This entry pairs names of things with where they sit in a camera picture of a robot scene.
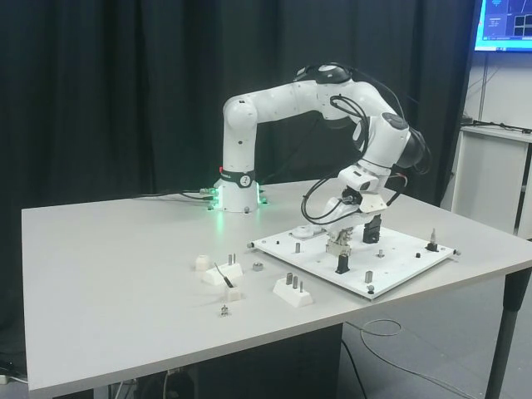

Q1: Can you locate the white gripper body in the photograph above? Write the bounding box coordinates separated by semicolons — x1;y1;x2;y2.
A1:
320;197;370;229

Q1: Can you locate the black D-SUB plug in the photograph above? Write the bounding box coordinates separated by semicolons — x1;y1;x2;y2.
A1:
362;214;382;244

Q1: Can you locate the white mounting plate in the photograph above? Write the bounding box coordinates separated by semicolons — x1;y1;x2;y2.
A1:
360;195;388;215

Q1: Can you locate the white task board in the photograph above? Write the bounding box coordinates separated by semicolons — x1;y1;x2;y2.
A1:
248;224;461;301

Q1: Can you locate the white square peg holder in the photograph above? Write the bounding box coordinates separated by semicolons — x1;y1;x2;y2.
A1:
272;278;313;309

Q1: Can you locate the black Ethernet plug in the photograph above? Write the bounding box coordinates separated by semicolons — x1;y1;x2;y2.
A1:
214;261;234;289

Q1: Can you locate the white round peg holder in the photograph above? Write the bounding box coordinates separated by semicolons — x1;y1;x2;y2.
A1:
202;264;244;287

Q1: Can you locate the white cabinet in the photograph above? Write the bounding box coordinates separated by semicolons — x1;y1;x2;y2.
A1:
440;124;532;241

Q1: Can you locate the black control cabinet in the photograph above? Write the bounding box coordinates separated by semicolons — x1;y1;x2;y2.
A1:
110;322;344;399

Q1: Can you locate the black table leg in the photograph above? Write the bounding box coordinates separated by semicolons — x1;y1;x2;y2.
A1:
485;272;523;399

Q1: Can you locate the blue screen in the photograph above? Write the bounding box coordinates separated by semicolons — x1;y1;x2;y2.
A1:
473;0;532;53

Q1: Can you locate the black curtain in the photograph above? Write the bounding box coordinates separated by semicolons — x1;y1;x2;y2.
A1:
0;0;479;367

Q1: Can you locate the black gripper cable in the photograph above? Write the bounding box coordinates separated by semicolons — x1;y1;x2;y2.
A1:
299;176;352;228

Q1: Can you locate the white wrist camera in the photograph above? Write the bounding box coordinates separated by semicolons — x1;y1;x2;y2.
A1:
337;165;378;195

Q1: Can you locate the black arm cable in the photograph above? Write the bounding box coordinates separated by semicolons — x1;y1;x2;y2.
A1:
293;62;433;175

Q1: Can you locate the grey floor cable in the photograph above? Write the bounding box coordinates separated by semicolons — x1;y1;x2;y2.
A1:
358;318;494;399

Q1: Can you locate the black floor cable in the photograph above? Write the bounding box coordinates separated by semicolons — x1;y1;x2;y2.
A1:
340;340;377;399

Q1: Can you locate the black foot cable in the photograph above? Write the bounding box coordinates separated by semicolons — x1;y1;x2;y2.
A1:
139;187;217;202

